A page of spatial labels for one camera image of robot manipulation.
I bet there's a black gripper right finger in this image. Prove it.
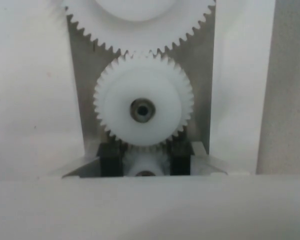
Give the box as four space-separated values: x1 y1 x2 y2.
167 140 230 176

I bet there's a white medium gear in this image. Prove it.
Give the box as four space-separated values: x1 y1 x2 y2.
92 55 195 154

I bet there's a white large gear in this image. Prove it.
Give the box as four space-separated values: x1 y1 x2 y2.
61 0 217 60

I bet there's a white small gear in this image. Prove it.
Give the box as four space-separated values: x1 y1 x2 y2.
122 145 171 177

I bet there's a white task board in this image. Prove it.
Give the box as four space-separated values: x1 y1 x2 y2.
0 0 276 181

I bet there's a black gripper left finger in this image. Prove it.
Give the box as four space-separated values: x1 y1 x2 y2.
61 141 128 179

